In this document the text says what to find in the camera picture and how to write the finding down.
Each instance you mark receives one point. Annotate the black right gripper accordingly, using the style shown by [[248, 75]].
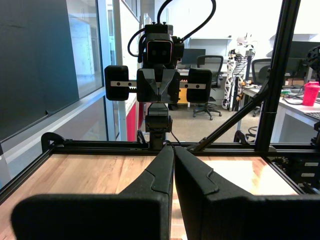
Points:
[[116, 83]]

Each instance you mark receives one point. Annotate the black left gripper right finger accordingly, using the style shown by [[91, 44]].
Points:
[[250, 217]]

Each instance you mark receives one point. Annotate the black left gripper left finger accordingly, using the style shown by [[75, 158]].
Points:
[[100, 217]]

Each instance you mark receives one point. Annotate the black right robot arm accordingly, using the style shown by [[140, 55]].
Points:
[[158, 125]]

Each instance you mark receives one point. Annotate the yellow cabinet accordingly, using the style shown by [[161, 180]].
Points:
[[183, 95]]

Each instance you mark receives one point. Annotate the red cabinet panel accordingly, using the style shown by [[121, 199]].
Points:
[[131, 122]]

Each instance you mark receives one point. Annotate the black computer monitor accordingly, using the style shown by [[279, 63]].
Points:
[[298, 60], [196, 56]]

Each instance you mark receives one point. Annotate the black mesh office chair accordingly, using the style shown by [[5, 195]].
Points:
[[207, 111]]

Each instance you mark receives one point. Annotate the black control box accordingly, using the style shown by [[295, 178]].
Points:
[[295, 172]]

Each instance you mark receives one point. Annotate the white lattice figure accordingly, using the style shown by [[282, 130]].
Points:
[[231, 77]]

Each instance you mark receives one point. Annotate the gray office chair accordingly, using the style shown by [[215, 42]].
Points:
[[258, 71]]

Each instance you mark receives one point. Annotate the white work desk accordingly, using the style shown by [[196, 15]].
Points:
[[290, 110]]

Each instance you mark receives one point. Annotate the black keyboard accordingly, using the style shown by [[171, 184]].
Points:
[[312, 115]]

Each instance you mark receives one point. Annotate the red plastic container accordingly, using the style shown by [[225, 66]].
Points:
[[310, 93]]

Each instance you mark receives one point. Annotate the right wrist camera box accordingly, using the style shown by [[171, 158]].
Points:
[[160, 51]]

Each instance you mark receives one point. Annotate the black aluminium table frame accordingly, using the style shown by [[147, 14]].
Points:
[[100, 147]]

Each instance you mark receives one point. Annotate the black round mount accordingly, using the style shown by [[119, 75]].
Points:
[[314, 56]]

